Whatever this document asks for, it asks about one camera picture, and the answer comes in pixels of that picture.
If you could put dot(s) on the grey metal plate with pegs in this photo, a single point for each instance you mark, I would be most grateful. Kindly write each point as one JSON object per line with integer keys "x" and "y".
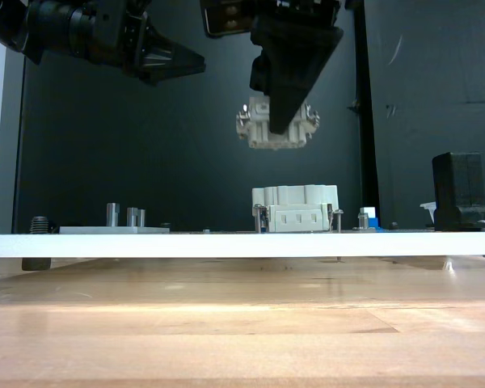
{"x": 105, "y": 230}

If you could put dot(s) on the beige connector hub with screws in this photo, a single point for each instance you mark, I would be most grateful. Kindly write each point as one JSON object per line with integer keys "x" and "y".
{"x": 299, "y": 218}

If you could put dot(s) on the beige connector insert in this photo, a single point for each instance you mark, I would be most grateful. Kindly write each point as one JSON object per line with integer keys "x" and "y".
{"x": 256, "y": 135}

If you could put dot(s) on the black vertical post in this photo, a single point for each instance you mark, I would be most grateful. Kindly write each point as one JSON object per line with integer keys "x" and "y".
{"x": 365, "y": 121}

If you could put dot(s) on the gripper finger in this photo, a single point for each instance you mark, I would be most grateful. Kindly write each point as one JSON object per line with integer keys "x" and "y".
{"x": 174, "y": 60}
{"x": 295, "y": 64}
{"x": 259, "y": 74}

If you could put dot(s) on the black connector housing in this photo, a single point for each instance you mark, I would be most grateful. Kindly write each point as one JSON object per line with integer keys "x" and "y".
{"x": 460, "y": 190}

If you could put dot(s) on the white board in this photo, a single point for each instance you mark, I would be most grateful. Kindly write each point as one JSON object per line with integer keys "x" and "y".
{"x": 242, "y": 244}

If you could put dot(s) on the black threaded standoff screw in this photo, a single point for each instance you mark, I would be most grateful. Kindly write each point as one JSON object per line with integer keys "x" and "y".
{"x": 40, "y": 225}

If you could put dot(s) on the small silver stud nut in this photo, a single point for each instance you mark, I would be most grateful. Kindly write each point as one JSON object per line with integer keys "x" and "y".
{"x": 363, "y": 221}

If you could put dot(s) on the small white blue block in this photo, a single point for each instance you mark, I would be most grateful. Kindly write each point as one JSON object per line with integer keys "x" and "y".
{"x": 369, "y": 211}

